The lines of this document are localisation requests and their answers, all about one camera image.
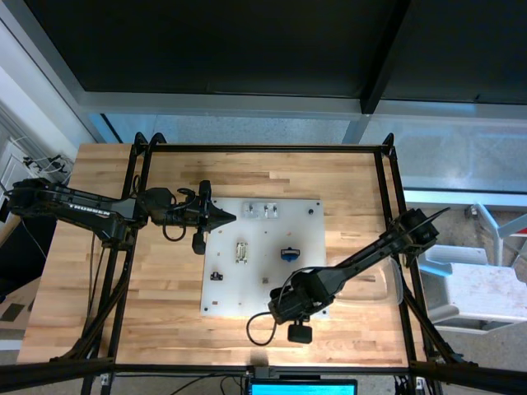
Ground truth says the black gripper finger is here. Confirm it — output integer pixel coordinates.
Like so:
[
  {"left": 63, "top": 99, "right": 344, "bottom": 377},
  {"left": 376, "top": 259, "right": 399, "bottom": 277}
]
[
  {"left": 208, "top": 216, "right": 237, "bottom": 234},
  {"left": 208, "top": 202, "right": 238, "bottom": 219}
]

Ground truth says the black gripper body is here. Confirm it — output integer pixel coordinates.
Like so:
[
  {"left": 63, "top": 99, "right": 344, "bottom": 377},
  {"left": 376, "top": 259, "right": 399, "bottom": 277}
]
[
  {"left": 287, "top": 286, "right": 331, "bottom": 344},
  {"left": 175, "top": 179, "right": 214, "bottom": 256}
]

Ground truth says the blue laptop screen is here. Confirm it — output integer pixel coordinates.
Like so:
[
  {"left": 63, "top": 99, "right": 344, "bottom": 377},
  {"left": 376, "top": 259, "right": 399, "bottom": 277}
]
[{"left": 245, "top": 378, "right": 358, "bottom": 395}]

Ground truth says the white board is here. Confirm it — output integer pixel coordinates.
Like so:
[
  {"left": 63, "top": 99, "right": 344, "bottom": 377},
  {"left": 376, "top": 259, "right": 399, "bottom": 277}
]
[{"left": 200, "top": 197, "right": 331, "bottom": 320}]

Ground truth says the clear plastic tub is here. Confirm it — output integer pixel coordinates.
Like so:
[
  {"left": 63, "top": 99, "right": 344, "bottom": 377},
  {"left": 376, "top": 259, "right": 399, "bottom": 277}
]
[{"left": 333, "top": 257, "right": 403, "bottom": 306}]

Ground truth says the black floor box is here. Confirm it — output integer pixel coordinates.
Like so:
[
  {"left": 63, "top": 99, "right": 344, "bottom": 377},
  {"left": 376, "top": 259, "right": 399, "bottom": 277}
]
[{"left": 0, "top": 213, "right": 57, "bottom": 301}]

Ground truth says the white plastic cart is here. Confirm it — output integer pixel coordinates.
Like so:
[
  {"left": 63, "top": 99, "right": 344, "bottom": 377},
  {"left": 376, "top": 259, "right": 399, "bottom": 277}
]
[{"left": 419, "top": 244, "right": 527, "bottom": 334}]

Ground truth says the white metal stand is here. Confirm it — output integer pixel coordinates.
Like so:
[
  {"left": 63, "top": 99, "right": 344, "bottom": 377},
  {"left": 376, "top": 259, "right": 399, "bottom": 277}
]
[{"left": 464, "top": 202, "right": 527, "bottom": 267}]

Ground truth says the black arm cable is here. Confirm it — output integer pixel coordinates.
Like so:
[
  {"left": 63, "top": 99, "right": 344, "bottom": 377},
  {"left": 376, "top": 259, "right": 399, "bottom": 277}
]
[{"left": 161, "top": 187, "right": 197, "bottom": 243}]

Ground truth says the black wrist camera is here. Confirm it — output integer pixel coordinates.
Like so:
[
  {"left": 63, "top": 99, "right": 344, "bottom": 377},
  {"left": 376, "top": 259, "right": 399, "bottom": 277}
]
[{"left": 267, "top": 286, "right": 297, "bottom": 326}]

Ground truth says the black looped camera cable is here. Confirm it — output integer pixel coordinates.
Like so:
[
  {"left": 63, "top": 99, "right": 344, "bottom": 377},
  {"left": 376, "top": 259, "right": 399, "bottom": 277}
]
[{"left": 245, "top": 310, "right": 276, "bottom": 346}]

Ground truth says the black table camera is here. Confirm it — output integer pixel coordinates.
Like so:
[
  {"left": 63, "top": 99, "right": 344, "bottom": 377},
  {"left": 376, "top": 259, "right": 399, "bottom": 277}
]
[{"left": 246, "top": 360, "right": 276, "bottom": 379}]

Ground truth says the black aluminium frame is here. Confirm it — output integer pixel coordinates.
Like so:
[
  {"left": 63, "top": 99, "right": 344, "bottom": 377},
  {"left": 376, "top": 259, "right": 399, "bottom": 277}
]
[{"left": 0, "top": 131, "right": 527, "bottom": 395}]

